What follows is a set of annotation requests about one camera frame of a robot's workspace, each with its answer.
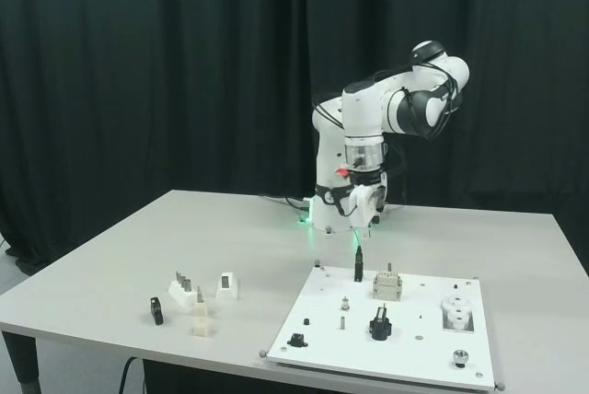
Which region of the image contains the white sloped holder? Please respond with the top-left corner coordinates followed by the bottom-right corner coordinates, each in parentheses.
top-left (215, 271), bottom-right (240, 299)

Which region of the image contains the black cable under table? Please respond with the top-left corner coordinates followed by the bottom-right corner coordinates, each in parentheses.
top-left (120, 355), bottom-right (144, 394)

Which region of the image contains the black plug with lobed base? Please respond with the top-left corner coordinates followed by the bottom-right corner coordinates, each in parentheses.
top-left (367, 305), bottom-right (393, 342)

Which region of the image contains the white three-peg holder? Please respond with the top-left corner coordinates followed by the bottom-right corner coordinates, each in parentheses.
top-left (167, 277), bottom-right (197, 307)

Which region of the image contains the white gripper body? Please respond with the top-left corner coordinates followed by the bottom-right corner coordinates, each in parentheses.
top-left (347, 184), bottom-right (387, 230)

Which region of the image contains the white task board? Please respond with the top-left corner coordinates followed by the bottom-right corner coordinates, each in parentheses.
top-left (266, 266), bottom-right (501, 390)

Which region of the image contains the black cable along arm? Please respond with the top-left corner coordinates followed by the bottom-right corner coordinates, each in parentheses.
top-left (373, 53), bottom-right (464, 138)

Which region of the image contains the cream stepped holder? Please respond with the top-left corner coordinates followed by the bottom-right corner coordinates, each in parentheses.
top-left (190, 301), bottom-right (217, 337)

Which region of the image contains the black curtain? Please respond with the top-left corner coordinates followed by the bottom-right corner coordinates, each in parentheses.
top-left (0, 0), bottom-right (589, 271)

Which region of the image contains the white large gear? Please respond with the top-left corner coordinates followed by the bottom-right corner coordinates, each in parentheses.
top-left (440, 295), bottom-right (467, 315)

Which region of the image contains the black cable at arm foot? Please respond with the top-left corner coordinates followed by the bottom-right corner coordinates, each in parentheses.
top-left (260, 191), bottom-right (315, 212)

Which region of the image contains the dark table leg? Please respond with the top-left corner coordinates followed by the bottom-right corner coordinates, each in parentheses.
top-left (0, 330), bottom-right (38, 394)

